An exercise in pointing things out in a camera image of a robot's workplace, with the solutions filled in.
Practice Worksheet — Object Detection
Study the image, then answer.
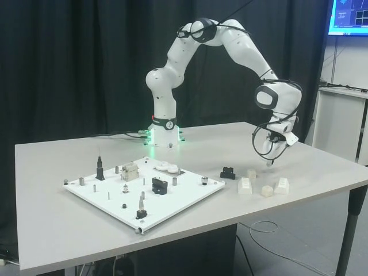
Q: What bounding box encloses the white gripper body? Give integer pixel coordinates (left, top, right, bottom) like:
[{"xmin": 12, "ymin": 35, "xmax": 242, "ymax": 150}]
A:
[{"xmin": 263, "ymin": 132, "xmax": 287, "ymax": 166}]

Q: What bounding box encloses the white long peg holder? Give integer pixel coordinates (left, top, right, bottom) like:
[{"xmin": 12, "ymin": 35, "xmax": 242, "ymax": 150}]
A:
[
  {"xmin": 237, "ymin": 177, "xmax": 253, "ymax": 196},
  {"xmin": 274, "ymin": 177, "xmax": 290, "ymax": 196}
]

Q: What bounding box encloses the black D-SUB plug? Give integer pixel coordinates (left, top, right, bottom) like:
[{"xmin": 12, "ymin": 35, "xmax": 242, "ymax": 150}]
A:
[{"xmin": 220, "ymin": 166, "xmax": 239, "ymax": 181}]

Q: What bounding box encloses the white cabinet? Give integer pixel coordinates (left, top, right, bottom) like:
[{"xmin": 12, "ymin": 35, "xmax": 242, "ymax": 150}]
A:
[{"xmin": 310, "ymin": 86, "xmax": 368, "ymax": 166}]

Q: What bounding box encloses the dark table leg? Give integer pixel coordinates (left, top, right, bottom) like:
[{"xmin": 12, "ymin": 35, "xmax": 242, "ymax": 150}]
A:
[{"xmin": 336, "ymin": 191, "xmax": 362, "ymax": 276}]

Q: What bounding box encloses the black USB plug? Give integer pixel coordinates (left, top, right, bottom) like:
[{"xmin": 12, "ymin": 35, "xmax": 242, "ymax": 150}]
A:
[{"xmin": 151, "ymin": 177, "xmax": 168, "ymax": 196}]

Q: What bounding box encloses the white task board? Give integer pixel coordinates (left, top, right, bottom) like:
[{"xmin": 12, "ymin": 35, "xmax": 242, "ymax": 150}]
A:
[{"xmin": 63, "ymin": 156, "xmax": 226, "ymax": 235}]

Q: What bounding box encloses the metal waterproof plug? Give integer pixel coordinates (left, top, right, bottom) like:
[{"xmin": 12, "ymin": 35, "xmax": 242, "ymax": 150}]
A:
[{"xmin": 135, "ymin": 195, "xmax": 148, "ymax": 221}]

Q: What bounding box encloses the blue screen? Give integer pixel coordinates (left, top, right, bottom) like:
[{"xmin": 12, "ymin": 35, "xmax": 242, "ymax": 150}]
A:
[{"xmin": 327, "ymin": 0, "xmax": 368, "ymax": 37}]

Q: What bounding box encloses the black cabinet under table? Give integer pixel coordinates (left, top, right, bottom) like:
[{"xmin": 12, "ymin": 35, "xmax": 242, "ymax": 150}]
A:
[{"xmin": 76, "ymin": 224, "xmax": 239, "ymax": 276}]

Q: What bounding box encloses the black curtain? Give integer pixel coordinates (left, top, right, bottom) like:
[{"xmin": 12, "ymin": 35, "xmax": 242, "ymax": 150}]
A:
[{"xmin": 0, "ymin": 0, "xmax": 330, "ymax": 146}]

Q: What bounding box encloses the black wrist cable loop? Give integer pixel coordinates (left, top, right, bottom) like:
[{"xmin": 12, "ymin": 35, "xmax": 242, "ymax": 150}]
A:
[{"xmin": 252, "ymin": 122, "xmax": 288, "ymax": 159}]

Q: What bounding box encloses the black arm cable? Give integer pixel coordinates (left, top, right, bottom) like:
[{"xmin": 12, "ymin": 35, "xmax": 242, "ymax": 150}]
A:
[{"xmin": 178, "ymin": 0, "xmax": 302, "ymax": 87}]

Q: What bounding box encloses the grey floor cable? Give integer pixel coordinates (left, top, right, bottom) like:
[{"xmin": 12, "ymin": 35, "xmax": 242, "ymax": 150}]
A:
[{"xmin": 248, "ymin": 220, "xmax": 291, "ymax": 276}]

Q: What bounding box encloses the black base cable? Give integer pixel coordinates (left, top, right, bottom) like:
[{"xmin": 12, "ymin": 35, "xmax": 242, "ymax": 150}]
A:
[{"xmin": 97, "ymin": 131, "xmax": 152, "ymax": 139}]

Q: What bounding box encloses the black plug with thin cable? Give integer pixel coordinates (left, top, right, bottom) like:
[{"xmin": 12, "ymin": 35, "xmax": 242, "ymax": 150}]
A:
[{"xmin": 95, "ymin": 145, "xmax": 106, "ymax": 181}]

